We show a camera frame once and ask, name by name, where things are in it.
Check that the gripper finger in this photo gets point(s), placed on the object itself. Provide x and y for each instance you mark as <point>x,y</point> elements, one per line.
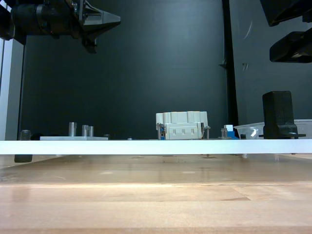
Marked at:
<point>97,30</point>
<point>107,18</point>

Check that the grey-white connector housing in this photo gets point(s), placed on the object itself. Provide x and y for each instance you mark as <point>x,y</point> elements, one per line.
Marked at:
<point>181,124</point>

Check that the white task board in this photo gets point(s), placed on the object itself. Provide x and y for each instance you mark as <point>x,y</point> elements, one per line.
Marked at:
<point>156,147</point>

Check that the tall silver slotted post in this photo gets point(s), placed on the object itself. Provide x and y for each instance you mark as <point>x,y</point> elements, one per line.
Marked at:
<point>72,129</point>

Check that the grey metal plate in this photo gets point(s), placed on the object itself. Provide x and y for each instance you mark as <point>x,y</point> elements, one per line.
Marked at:
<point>73,138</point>

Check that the clear plastic tub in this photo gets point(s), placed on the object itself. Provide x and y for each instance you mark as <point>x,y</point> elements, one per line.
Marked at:
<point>248,128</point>

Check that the black plug block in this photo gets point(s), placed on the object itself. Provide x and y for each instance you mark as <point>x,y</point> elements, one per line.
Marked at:
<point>278,112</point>

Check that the black threaded standoff screw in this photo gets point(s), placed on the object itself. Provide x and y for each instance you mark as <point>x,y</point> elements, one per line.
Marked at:
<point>25,135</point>

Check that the small blue white connector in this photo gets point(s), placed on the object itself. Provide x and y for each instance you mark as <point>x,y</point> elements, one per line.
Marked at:
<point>230,132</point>

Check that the silver screw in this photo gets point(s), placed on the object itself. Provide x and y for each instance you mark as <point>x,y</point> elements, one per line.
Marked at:
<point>207,132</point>

